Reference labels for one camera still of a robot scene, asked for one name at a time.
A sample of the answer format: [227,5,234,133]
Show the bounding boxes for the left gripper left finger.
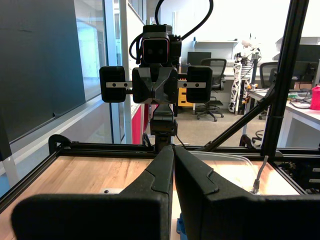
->
[11,145,175,240]

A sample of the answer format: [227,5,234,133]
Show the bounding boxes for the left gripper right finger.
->
[174,146,320,240]

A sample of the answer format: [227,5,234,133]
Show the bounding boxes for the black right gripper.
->
[99,64,213,105]

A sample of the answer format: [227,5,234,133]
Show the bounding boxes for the white taskboard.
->
[170,192,181,226]

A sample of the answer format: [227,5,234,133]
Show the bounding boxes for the yellow drawer cabinet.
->
[177,87,195,108]

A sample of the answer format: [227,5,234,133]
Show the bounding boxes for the red cabinet panel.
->
[131,103,151,145]

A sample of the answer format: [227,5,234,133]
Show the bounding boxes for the clear plastic tub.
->
[187,149,270,196]

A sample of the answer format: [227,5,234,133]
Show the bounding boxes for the black computer monitor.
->
[186,51,212,66]
[291,44,320,83]

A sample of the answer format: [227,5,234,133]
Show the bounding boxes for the black office chair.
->
[258,61,280,121]
[196,57,228,123]

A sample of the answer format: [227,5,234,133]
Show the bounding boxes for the blue black D-sub socket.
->
[176,212,187,240]

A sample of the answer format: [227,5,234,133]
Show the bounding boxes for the white desk with hutch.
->
[179,39,241,83]

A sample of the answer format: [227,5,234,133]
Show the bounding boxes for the white lattice robot figure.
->
[228,32,262,116]

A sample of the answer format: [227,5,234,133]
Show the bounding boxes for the white work desk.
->
[246,87,320,148]

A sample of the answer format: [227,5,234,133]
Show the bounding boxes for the red container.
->
[309,84,320,111]

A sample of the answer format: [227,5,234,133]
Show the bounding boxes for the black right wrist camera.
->
[141,24,173,65]

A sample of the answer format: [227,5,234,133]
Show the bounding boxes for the black aluminium frame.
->
[0,0,320,213]

